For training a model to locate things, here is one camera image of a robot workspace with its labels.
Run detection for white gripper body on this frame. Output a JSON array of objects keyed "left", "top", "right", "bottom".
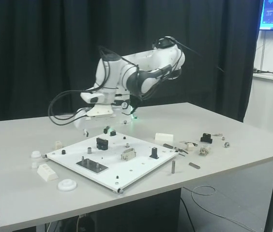
[{"left": 74, "top": 108, "right": 118, "bottom": 130}]

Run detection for white three-hole peg holder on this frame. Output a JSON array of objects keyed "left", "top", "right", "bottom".
[
  {"left": 154, "top": 132, "right": 175, "bottom": 142},
  {"left": 37, "top": 163, "right": 60, "bottom": 182}
]

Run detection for white task board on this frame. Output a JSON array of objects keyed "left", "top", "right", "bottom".
[{"left": 45, "top": 131, "right": 180, "bottom": 194}]

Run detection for white large gear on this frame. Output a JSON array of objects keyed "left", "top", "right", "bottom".
[{"left": 58, "top": 179, "right": 77, "bottom": 192}]

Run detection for black curtains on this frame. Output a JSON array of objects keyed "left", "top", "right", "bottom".
[{"left": 0, "top": 0, "right": 264, "bottom": 218}]

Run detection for black D-SUB plug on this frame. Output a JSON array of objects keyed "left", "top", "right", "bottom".
[{"left": 199, "top": 132, "right": 213, "bottom": 144}]

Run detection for white cabinet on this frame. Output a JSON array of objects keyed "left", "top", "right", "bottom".
[{"left": 243, "top": 72, "right": 273, "bottom": 141}]

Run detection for black looping cable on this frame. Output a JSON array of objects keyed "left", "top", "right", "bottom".
[{"left": 47, "top": 89, "right": 99, "bottom": 127}]

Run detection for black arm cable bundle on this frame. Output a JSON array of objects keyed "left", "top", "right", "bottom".
[{"left": 97, "top": 36, "right": 226, "bottom": 102}]

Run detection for grey floor cable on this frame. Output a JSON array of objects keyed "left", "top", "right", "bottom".
[{"left": 190, "top": 184, "right": 273, "bottom": 231}]

